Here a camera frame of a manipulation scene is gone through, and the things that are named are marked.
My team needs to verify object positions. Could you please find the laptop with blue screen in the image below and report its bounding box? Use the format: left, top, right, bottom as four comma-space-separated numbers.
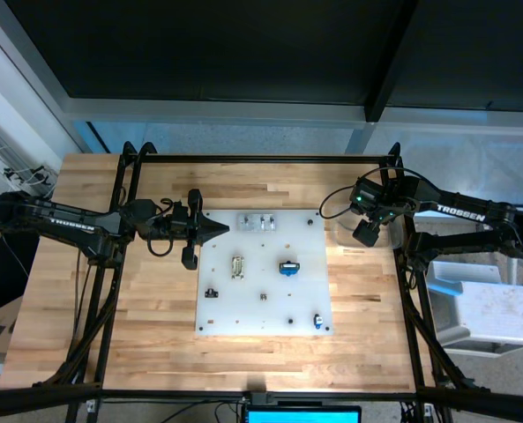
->
242, 404, 362, 423

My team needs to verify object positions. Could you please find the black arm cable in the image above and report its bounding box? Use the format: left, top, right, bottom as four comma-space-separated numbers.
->
147, 198, 176, 258
319, 183, 364, 219

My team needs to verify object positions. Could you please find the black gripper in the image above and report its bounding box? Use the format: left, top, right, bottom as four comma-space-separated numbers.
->
168, 189, 231, 271
351, 178, 394, 249

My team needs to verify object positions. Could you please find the black and white cable bundle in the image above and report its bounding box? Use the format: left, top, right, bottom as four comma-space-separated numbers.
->
3, 165, 53, 186

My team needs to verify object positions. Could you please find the pale blue plastic container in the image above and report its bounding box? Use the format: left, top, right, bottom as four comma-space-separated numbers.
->
427, 260, 503, 305

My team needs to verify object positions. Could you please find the white plastic bin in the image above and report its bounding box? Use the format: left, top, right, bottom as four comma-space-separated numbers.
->
435, 280, 523, 358

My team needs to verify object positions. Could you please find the white mounting board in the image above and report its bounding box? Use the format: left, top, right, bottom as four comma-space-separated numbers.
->
193, 209, 335, 338

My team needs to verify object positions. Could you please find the black upright post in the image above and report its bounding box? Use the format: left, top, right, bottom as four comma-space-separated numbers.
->
363, 0, 421, 124

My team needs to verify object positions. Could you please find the black table frame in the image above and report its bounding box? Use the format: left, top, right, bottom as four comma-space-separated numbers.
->
0, 140, 523, 423

